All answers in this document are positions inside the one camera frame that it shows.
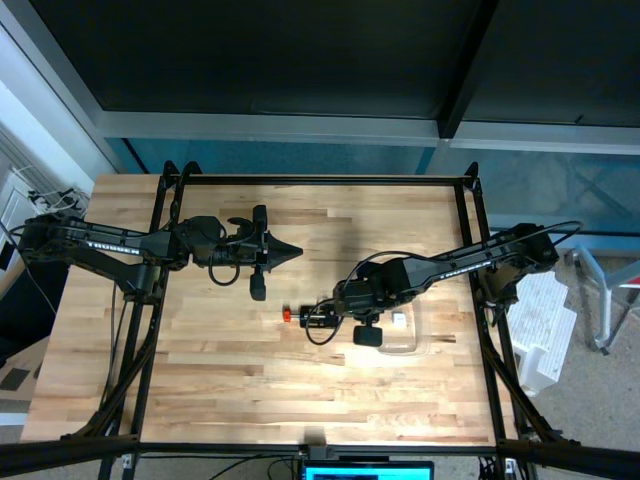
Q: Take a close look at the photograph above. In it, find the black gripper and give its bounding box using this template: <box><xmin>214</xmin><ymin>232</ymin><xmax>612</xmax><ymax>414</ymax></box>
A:
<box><xmin>209</xmin><ymin>205</ymin><xmax>305</xmax><ymax>301</ymax></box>
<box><xmin>333</xmin><ymin>279</ymin><xmax>396</xmax><ymax>346</ymax></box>

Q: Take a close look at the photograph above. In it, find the black vise hub orange knob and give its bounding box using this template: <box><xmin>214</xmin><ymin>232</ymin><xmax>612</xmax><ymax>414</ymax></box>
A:
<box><xmin>282</xmin><ymin>302</ymin><xmax>346</xmax><ymax>330</ymax></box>

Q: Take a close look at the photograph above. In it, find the clear plastic tub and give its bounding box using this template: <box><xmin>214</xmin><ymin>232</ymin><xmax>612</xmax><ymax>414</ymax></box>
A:
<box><xmin>377</xmin><ymin>299</ymin><xmax>434</xmax><ymax>357</ymax></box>

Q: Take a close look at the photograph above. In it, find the blue laptop screen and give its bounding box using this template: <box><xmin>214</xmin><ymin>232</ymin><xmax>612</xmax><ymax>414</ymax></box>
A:
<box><xmin>301</xmin><ymin>460</ymin><xmax>435</xmax><ymax>480</ymax></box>

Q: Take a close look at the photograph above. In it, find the chair with metal legs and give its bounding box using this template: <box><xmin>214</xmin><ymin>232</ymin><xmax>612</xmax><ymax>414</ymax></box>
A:
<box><xmin>564</xmin><ymin>243</ymin><xmax>640</xmax><ymax>357</ymax></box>

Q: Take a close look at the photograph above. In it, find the cardboard box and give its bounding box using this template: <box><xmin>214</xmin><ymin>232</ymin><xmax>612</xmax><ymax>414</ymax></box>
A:
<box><xmin>0</xmin><ymin>334</ymin><xmax>51</xmax><ymax>401</ymax></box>

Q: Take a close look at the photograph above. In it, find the gripper black cable loop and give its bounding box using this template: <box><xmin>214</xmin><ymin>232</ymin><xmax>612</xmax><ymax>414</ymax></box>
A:
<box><xmin>304</xmin><ymin>294</ymin><xmax>346</xmax><ymax>346</ymax></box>
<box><xmin>207</xmin><ymin>259</ymin><xmax>240</xmax><ymax>287</ymax></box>

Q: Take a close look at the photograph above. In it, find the black low camera mount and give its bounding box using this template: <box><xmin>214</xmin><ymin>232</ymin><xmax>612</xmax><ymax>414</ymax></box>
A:
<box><xmin>298</xmin><ymin>442</ymin><xmax>335</xmax><ymax>461</ymax></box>

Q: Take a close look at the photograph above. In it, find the arm shoulder cable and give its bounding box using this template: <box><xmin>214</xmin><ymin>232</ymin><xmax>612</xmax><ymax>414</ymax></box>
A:
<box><xmin>499</xmin><ymin>221</ymin><xmax>584</xmax><ymax>251</ymax></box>

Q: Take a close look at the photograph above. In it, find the black and white cable bundle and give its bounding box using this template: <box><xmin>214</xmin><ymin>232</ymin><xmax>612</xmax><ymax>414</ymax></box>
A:
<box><xmin>27</xmin><ymin>185</ymin><xmax>86</xmax><ymax>214</ymax></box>

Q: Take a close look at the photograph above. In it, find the black metal frame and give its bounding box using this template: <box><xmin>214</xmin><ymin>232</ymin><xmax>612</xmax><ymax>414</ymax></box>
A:
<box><xmin>0</xmin><ymin>159</ymin><xmax>640</xmax><ymax>480</ymax></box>

